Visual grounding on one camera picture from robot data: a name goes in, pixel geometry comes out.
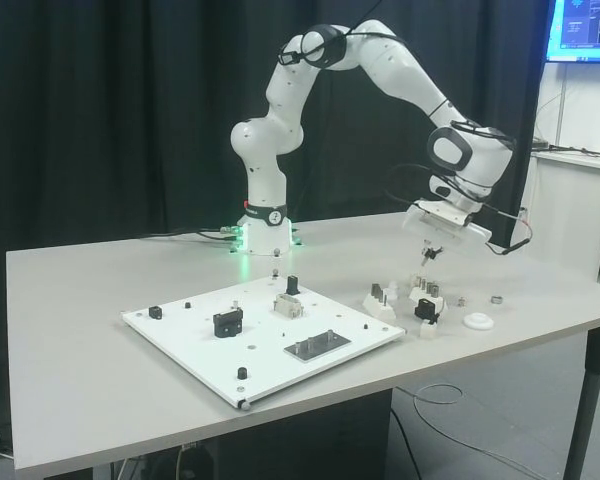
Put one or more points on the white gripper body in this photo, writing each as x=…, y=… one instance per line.
x=450, y=231

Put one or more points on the black Ethernet plug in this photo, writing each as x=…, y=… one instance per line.
x=425, y=260

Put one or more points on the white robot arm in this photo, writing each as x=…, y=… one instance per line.
x=285, y=100

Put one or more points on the flat white mounting plate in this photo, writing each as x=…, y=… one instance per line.
x=445, y=212

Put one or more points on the metal square peg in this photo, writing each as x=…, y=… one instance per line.
x=434, y=291

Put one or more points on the white peg holder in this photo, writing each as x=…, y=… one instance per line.
x=444, y=306
x=380, y=310

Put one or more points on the metal BNC plug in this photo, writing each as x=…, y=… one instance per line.
x=463, y=301

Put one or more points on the black D-SUB plug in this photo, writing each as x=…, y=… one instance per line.
x=424, y=310

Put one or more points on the large metal round peg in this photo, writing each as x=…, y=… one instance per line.
x=375, y=292

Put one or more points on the metal bolt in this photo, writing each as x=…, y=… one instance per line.
x=496, y=299

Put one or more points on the small white plug holder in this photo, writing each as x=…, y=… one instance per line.
x=428, y=330

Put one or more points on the white large gear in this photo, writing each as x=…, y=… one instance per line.
x=472, y=324

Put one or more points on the white cabinet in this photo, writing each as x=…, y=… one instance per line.
x=575, y=215

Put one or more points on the black table leg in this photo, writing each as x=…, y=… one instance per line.
x=587, y=400

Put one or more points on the blue screen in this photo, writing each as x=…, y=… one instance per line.
x=587, y=27

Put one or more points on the white task board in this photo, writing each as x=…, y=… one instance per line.
x=190, y=350

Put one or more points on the black curtain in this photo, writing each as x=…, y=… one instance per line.
x=105, y=125

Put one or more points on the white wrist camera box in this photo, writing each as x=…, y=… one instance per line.
x=440, y=187

